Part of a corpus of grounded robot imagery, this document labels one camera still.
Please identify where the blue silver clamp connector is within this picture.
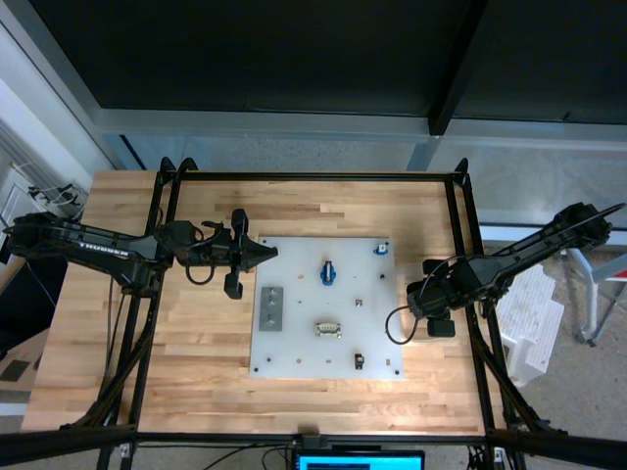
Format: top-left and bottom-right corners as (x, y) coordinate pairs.
(317, 260), (339, 288)

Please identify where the black table level camera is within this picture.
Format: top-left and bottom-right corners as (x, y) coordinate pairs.
(293, 424), (328, 449)

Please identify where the black aluminium frame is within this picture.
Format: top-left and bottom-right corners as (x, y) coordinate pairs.
(0, 155), (627, 470)

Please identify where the white plastic step stool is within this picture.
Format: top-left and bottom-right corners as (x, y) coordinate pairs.
(494, 267), (565, 389)

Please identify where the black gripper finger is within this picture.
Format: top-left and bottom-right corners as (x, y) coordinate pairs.
(244, 235), (279, 255)
(243, 252), (279, 271)

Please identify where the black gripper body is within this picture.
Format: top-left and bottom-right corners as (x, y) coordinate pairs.
(424, 307), (456, 339)
(184, 208), (251, 301)

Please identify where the white board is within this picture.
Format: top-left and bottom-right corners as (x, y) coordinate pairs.
(249, 236), (406, 381)

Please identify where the white cable bundle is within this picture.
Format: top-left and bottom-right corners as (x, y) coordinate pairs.
(24, 181), (89, 210)

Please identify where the grey metal chair frame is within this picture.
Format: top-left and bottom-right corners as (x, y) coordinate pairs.
(562, 247), (627, 349)

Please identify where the grey metal plate with posts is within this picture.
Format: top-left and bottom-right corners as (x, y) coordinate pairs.
(258, 286), (285, 333)

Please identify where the brown cardboard box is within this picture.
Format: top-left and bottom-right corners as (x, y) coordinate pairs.
(0, 326), (50, 403)

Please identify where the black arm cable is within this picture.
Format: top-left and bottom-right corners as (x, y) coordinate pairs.
(184, 254), (218, 287)
(384, 305), (418, 348)

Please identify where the clear plastic tub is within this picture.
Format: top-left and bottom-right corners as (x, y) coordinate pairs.
(400, 288), (450, 345)

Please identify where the blue laptop screen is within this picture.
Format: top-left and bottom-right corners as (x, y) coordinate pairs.
(292, 448), (426, 470)

